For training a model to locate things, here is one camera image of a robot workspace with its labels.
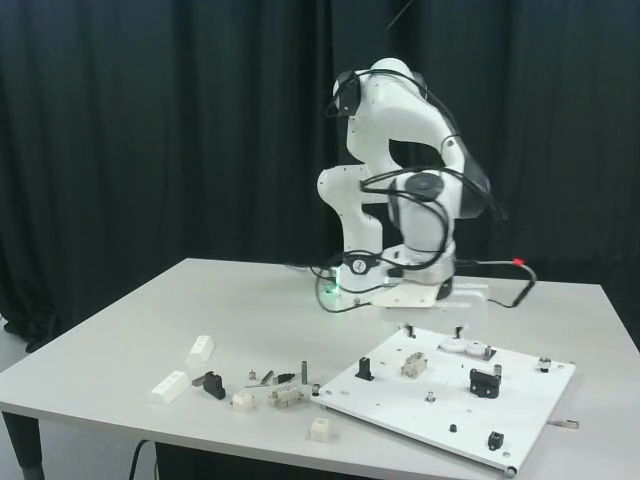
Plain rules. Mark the black curtain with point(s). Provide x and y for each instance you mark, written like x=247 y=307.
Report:
x=150 y=125

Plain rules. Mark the white task board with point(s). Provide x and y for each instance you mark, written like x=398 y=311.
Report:
x=400 y=400

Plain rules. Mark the black D-SUB plug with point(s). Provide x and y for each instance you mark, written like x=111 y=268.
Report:
x=214 y=386

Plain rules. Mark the beige waterproof plug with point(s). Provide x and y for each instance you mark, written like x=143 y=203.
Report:
x=285 y=398

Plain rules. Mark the medium metal square peg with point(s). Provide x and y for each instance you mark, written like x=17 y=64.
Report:
x=267 y=378

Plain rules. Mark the clear Ethernet plug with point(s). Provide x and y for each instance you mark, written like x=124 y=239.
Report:
x=567 y=423

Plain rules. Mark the long white peg holder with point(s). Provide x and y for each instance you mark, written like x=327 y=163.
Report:
x=200 y=350
x=167 y=387

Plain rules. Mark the small white peg holder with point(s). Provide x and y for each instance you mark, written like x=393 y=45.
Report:
x=321 y=430
x=245 y=401

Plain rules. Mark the thick metal round peg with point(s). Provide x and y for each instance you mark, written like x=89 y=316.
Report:
x=304 y=374

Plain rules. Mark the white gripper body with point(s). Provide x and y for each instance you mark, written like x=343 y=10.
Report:
x=450 y=312

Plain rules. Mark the black USB plug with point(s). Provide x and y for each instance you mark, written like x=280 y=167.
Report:
x=285 y=377

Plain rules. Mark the white medium gear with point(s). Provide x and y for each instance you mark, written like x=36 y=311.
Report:
x=473 y=349

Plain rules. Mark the black table leg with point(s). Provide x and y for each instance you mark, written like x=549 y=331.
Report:
x=22 y=445

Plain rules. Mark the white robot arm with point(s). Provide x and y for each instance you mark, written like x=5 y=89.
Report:
x=400 y=115

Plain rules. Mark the white large gear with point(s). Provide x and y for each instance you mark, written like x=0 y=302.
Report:
x=452 y=345

